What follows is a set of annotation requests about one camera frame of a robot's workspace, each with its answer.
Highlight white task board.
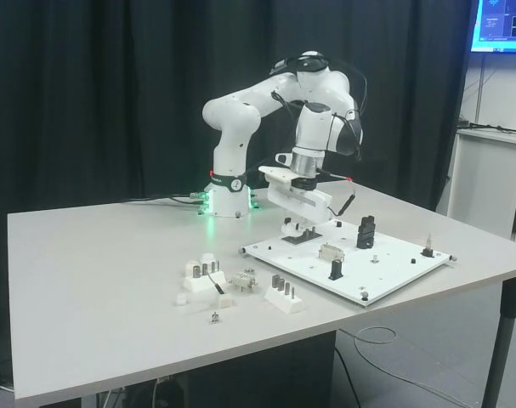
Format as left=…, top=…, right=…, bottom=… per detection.
left=239, top=217, right=458, bottom=308

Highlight blue screen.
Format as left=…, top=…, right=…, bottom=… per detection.
left=471, top=0, right=516, bottom=54

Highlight black box under table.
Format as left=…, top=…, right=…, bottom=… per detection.
left=98, top=331, right=337, bottom=408

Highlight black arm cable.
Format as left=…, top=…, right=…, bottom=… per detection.
left=268, top=54, right=368, bottom=162

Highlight thin black rod on wire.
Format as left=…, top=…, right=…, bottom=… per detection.
left=316, top=167, right=357, bottom=217

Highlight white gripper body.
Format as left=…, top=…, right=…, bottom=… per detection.
left=265, top=180, right=332, bottom=224

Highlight grey floor cable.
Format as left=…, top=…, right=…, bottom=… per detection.
left=353, top=326, right=488, bottom=408

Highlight black curtains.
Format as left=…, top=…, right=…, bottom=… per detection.
left=0, top=0, right=473, bottom=298

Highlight black D-SUB plug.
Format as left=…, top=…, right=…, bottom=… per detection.
left=356, top=215, right=377, bottom=250

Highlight black base cables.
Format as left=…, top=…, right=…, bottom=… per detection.
left=128, top=193, right=210, bottom=209

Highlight white peg holder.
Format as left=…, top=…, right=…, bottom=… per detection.
left=264, top=285, right=305, bottom=315
left=184, top=259, right=224, bottom=293

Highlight white cabinet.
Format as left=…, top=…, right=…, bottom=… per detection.
left=446, top=127, right=516, bottom=246

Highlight beige waterproof plug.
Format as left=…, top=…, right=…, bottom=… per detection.
left=227, top=269, right=258, bottom=294

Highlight dark grey table leg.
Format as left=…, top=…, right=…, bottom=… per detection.
left=482, top=278, right=516, bottom=408

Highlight black USB plug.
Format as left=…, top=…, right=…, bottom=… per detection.
left=202, top=271, right=227, bottom=295

